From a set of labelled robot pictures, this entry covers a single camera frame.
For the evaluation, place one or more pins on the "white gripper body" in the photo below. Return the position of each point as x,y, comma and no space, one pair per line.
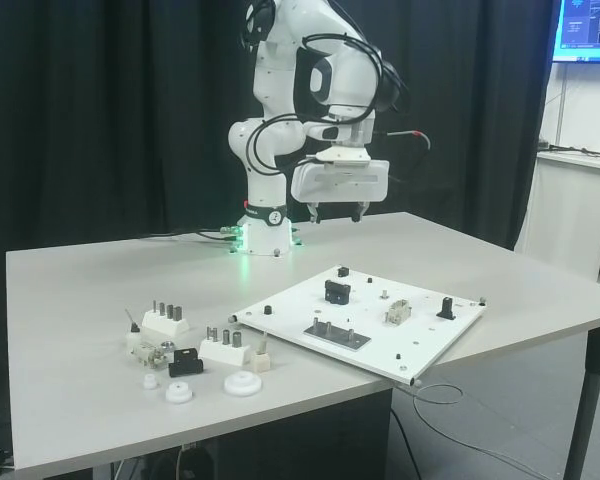
340,187

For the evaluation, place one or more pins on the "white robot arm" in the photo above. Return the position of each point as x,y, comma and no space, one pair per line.
267,150

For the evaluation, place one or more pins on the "white task board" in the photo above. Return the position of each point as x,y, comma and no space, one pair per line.
370,320

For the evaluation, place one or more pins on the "metal USB plug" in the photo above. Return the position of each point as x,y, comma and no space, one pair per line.
263,342

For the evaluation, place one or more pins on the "large metal round peg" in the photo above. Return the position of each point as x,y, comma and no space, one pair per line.
237,339

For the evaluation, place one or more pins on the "medium metal round peg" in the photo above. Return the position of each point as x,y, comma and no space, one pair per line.
226,337

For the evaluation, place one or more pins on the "beige USB plug holder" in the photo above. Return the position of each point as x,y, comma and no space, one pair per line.
261,362

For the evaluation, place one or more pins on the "small metal round peg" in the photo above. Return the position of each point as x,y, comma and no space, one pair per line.
211,334

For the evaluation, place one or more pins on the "white round peg holder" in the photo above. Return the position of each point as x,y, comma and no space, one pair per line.
225,352

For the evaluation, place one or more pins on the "large metal square peg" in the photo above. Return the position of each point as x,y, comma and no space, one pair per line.
178,312

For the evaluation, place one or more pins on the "medium metal square peg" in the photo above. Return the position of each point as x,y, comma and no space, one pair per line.
170,311

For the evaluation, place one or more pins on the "small metal square peg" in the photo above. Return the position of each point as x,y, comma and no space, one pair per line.
162,310

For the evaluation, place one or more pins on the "white large gear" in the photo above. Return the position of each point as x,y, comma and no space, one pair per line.
242,385

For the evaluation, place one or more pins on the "white square peg holder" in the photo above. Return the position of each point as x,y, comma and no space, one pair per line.
165,327

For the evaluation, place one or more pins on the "round metal BNC plug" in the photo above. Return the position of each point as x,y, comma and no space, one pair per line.
168,344

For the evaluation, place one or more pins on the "black D-SUB plug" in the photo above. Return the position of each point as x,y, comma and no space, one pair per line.
186,364

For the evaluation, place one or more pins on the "white cabinet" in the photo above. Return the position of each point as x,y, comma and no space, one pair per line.
565,220

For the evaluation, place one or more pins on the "black Ethernet plug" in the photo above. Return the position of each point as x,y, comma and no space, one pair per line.
133,327

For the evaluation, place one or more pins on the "small white plug holder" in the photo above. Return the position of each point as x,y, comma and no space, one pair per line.
132,341

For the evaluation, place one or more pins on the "black box under table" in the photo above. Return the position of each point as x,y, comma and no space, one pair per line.
280,435

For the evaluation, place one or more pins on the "white medium gear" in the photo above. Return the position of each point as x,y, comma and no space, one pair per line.
179,393

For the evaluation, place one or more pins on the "black curtain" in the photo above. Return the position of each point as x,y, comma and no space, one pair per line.
105,100

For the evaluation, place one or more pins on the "white small gear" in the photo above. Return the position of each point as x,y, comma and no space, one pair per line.
149,382

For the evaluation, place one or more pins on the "blue screen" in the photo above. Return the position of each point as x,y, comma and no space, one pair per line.
587,30

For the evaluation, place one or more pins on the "black table leg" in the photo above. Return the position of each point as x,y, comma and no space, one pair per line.
587,400

